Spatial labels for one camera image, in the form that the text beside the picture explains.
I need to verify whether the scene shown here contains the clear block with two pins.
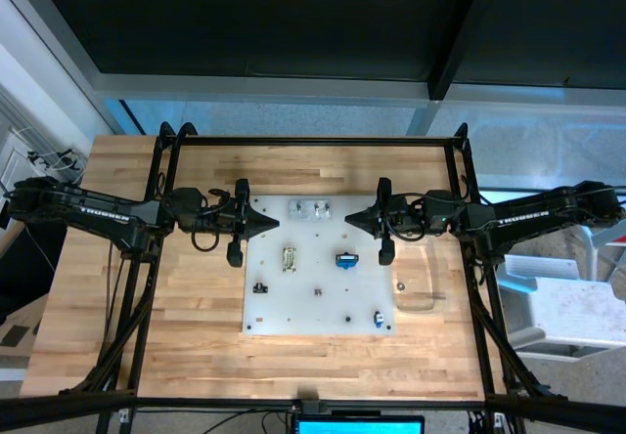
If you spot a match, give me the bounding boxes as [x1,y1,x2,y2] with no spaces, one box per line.
[288,198,334,223]

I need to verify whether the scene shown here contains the clear plastic tub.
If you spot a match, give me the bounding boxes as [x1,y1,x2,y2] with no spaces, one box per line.
[390,236,444,317]

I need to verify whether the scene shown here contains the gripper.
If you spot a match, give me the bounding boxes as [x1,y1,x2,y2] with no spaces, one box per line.
[344,178,422,267]
[214,178,281,269]

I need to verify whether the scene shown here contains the blue-edged screen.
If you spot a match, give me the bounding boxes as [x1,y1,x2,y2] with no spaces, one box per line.
[291,414,425,434]

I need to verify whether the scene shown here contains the black vertical post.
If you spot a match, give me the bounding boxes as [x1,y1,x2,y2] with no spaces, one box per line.
[427,0,493,103]

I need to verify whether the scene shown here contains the white board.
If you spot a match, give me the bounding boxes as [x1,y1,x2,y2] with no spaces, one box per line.
[242,194,396,336]

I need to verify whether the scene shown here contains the black table-level camera box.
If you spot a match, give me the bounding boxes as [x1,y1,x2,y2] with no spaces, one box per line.
[291,389,329,415]

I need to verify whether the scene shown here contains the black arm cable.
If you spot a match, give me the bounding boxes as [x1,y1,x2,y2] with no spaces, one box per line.
[389,197,427,243]
[191,187,231,252]

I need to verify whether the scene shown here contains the black table frame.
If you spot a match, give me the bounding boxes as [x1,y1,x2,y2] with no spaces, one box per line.
[0,120,571,434]

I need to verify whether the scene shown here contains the wall cable bundle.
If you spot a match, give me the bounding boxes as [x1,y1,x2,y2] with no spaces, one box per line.
[23,146,85,174]

